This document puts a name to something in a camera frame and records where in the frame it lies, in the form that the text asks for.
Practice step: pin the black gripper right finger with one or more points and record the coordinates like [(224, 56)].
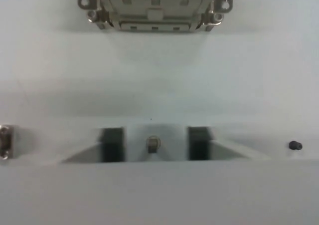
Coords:
[(199, 145)]

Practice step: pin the small black screw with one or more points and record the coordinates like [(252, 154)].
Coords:
[(295, 145)]

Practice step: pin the white task board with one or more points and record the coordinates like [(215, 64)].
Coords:
[(74, 72)]

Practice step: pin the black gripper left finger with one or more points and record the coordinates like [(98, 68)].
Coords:
[(113, 145)]

